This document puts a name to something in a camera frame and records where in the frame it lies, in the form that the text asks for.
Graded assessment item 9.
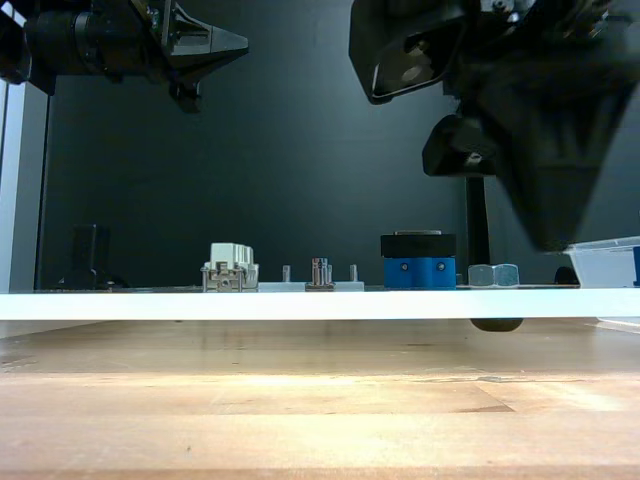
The silver M12 hex nut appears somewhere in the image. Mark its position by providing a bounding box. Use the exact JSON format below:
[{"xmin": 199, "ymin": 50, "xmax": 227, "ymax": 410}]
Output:
[{"xmin": 467, "ymin": 263, "xmax": 521, "ymax": 289}]

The clear plastic tub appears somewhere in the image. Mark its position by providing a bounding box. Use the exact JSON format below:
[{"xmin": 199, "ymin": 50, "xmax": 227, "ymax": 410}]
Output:
[{"xmin": 558, "ymin": 234, "xmax": 640, "ymax": 332}]

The blue and black socket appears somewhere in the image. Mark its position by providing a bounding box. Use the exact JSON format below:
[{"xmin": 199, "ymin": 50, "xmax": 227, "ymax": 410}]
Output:
[{"xmin": 379, "ymin": 228, "xmax": 457, "ymax": 291}]

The grey connector housing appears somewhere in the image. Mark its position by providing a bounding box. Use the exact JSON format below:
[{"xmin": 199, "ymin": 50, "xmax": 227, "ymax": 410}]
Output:
[{"xmin": 200, "ymin": 242, "xmax": 260, "ymax": 294}]

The small metal connector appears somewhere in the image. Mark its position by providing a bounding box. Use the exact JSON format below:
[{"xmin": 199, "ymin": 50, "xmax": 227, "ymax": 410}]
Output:
[{"xmin": 304, "ymin": 257, "xmax": 336, "ymax": 293}]

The white board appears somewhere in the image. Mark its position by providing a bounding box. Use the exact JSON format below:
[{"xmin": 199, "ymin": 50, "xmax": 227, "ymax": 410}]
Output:
[{"xmin": 0, "ymin": 285, "xmax": 640, "ymax": 322}]

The black vertical post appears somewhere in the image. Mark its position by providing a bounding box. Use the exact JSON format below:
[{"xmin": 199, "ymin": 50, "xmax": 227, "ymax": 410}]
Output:
[{"xmin": 464, "ymin": 175, "xmax": 490, "ymax": 274}]

